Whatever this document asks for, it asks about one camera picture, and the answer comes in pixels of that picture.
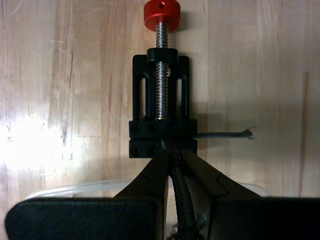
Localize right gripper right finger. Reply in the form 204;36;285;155
181;147;320;240

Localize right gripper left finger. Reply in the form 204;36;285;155
4;143;169;240

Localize short black cable frayed end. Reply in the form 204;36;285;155
161;126;257;240

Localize black clamp with red knob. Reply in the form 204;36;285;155
128;0;199;160

